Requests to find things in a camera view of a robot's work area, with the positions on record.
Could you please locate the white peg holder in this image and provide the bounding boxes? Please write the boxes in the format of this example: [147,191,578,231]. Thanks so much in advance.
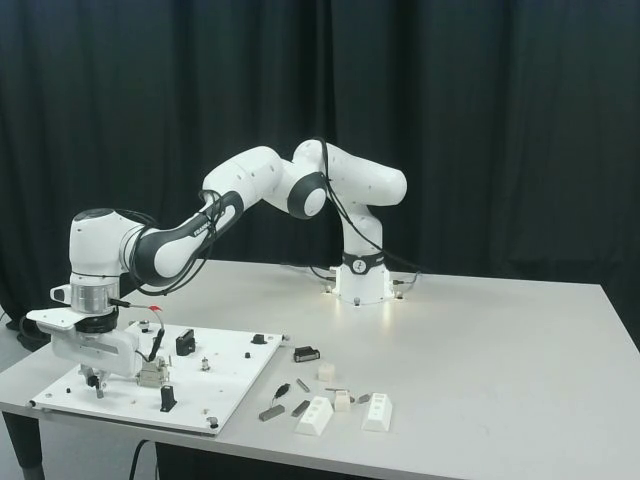
[293,397,335,437]
[360,392,394,432]

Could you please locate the black table leg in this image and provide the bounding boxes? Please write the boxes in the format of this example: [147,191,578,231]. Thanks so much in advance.
[2,410,44,480]

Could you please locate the black curtain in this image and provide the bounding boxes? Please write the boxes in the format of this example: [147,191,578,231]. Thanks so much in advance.
[0,0,640,334]

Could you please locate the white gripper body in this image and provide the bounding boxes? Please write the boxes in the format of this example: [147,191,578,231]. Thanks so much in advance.
[51,327,141,377]

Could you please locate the grey base connector cable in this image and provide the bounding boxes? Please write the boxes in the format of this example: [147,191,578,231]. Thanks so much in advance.
[392,269,424,292]

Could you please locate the thin black rod on wire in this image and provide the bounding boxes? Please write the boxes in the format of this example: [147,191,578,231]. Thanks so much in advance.
[109,297,167,362]

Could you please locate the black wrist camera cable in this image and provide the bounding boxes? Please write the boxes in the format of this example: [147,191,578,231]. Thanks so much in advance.
[17,310,54,346]

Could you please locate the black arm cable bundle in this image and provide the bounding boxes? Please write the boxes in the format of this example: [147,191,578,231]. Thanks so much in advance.
[127,137,424,296]

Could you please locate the white task board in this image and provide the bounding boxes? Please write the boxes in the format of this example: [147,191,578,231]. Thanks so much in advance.
[27,318,291,438]

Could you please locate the black floor cable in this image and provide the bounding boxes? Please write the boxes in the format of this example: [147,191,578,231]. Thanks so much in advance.
[130,439,157,480]

